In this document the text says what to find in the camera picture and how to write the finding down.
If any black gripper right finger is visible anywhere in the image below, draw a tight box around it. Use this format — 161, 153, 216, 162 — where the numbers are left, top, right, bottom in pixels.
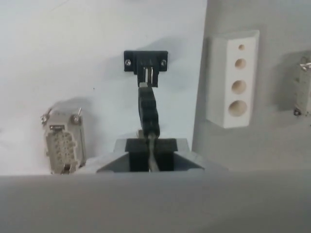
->
154, 138, 206, 172

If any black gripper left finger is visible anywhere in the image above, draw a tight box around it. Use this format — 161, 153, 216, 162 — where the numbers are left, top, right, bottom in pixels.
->
96, 138, 149, 173

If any black USB plug with cable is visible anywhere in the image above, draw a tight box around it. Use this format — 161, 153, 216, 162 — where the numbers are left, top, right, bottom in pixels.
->
137, 82, 161, 173

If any white holder with holes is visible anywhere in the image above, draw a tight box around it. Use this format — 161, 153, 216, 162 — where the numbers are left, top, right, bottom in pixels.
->
206, 29, 260, 129

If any white task board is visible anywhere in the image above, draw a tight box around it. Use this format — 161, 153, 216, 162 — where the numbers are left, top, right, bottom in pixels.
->
0, 0, 207, 176

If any beige waterproof plug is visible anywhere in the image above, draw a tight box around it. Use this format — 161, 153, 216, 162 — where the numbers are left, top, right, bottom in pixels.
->
292, 50, 311, 117

